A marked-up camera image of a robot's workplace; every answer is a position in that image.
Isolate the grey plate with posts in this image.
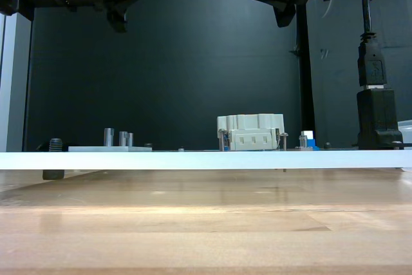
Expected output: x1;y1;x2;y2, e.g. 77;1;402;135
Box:
68;128;153;153

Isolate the beige connector housing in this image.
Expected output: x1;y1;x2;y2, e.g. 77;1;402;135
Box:
216;113;286;152

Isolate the white taskboard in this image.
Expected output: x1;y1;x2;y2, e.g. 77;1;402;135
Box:
0;151;412;171

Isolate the black aluminium frame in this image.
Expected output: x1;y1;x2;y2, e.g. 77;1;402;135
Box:
288;4;318;149

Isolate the clear plastic tub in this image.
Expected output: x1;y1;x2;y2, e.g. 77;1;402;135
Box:
397;120;412;146

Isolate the black USB socket housing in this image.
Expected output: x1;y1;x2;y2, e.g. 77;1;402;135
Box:
351;88;405;151

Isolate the black threaded foot screw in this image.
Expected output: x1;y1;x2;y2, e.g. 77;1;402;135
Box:
42;138;65;181

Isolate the black USB plug with cable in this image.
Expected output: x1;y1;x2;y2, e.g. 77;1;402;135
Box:
357;0;387;91

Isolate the small blue white connector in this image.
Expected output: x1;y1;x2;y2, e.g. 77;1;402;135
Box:
298;129;318;151

